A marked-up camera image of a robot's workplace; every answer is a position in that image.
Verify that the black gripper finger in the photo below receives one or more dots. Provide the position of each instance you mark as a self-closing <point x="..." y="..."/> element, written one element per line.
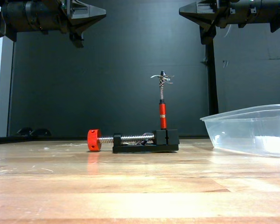
<point x="84" y="29"/>
<point x="95" y="14"/>
<point x="191" y="12"/>
<point x="201" y="26"/>

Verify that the clear plastic tub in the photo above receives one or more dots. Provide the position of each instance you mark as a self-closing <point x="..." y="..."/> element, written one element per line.
<point x="224" y="130"/>

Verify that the black vise with red knob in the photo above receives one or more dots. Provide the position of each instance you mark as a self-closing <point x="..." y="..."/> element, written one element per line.
<point x="168" y="140"/>

